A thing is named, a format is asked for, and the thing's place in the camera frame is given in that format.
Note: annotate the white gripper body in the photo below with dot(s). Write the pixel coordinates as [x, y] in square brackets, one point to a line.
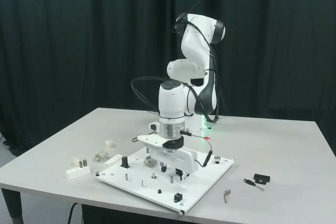
[181, 162]

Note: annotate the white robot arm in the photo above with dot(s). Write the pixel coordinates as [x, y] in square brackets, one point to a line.
[170, 100]

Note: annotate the metal round peg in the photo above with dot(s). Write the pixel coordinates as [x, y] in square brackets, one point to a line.
[80, 162]
[127, 177]

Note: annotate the long white peg holder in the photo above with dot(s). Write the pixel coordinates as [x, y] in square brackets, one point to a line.
[77, 173]

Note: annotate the black flange band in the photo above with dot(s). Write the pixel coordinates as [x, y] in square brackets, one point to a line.
[173, 146]

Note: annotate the white task board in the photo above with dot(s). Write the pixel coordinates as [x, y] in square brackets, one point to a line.
[147, 195]

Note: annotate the flat white mounting plate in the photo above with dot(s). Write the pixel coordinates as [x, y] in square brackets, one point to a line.
[151, 140]

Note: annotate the metal BNC plug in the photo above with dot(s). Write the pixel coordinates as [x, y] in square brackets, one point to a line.
[216, 159]

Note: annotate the flat white plug holder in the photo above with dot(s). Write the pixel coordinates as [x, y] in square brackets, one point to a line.
[114, 160]

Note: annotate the clear Ethernet plug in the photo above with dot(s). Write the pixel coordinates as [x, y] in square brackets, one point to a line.
[226, 195]

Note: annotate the small white holder block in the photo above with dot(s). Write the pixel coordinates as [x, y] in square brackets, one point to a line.
[110, 144]

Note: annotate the black under-table cabinet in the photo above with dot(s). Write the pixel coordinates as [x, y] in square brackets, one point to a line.
[118, 214]

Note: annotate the black rectangular plug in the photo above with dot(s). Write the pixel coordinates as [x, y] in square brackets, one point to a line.
[262, 178]

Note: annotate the grey table leg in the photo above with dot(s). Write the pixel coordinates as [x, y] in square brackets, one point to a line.
[13, 208]

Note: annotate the black curtain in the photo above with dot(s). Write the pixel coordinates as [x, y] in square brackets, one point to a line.
[78, 37]

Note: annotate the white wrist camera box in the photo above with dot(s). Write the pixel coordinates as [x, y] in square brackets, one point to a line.
[154, 127]

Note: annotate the metal bracket connector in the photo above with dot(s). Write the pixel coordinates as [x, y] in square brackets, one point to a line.
[100, 156]

